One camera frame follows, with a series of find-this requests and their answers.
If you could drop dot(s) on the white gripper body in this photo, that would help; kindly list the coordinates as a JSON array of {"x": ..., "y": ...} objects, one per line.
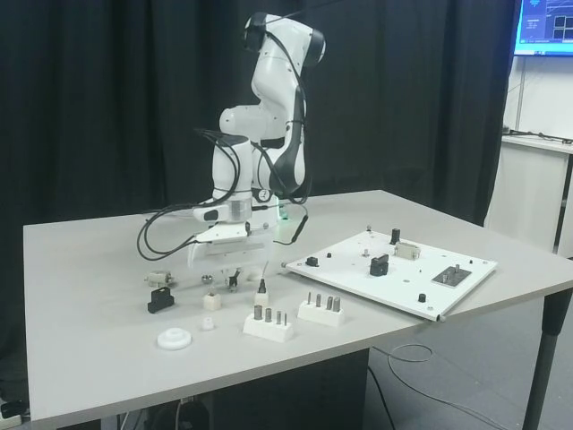
[{"x": 233, "y": 257}]

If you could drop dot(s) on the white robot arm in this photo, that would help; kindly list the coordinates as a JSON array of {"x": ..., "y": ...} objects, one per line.
[{"x": 273, "y": 76}]

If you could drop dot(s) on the metal BNC plug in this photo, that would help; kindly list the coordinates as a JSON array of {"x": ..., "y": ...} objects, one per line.
[{"x": 206, "y": 278}]

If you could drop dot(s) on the flat white mounting plate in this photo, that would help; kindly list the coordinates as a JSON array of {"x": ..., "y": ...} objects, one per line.
[{"x": 224, "y": 233}]

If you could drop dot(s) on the small white holder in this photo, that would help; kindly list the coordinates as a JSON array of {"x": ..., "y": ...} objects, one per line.
[
  {"x": 262, "y": 299},
  {"x": 211, "y": 303}
]

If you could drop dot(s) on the large metal round peg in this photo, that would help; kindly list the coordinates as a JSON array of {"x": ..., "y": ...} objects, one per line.
[{"x": 259, "y": 312}]

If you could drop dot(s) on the white small gear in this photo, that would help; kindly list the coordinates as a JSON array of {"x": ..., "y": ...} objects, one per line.
[{"x": 206, "y": 323}]

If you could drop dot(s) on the medium metal round peg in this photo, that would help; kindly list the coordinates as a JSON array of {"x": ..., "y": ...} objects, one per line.
[{"x": 269, "y": 314}]

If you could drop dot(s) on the white round peg holder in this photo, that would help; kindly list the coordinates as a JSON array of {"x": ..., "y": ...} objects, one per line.
[{"x": 268, "y": 332}]

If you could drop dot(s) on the grey waterproof plug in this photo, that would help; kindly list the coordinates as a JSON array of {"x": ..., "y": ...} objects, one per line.
[{"x": 156, "y": 277}]

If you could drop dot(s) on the black D-SUB plug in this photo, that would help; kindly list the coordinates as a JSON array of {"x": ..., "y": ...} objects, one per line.
[{"x": 160, "y": 301}]

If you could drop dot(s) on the white large gear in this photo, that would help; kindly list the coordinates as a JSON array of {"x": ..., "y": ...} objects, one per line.
[{"x": 173, "y": 339}]

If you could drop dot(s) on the small metal square peg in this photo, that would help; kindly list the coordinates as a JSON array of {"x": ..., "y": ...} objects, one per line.
[{"x": 318, "y": 300}]

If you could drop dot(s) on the white square peg holder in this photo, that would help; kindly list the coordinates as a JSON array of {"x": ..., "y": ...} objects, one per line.
[{"x": 322, "y": 315}]

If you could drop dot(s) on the medium metal square peg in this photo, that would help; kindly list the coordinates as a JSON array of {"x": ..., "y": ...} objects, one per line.
[{"x": 330, "y": 303}]

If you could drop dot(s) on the large metal square peg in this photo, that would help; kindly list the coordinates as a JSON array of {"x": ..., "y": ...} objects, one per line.
[{"x": 336, "y": 306}]

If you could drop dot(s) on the white task board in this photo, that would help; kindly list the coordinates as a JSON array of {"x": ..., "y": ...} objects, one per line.
[{"x": 358, "y": 277}]

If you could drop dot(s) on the black curtain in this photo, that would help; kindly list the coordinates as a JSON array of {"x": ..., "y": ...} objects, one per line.
[{"x": 89, "y": 89}]

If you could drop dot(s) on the dark table leg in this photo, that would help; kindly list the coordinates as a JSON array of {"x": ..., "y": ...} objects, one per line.
[{"x": 544, "y": 358}]

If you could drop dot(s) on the blue screen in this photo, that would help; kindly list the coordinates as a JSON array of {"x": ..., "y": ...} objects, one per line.
[{"x": 544, "y": 27}]

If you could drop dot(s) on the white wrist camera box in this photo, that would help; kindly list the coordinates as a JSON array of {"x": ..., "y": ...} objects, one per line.
[{"x": 208, "y": 214}]

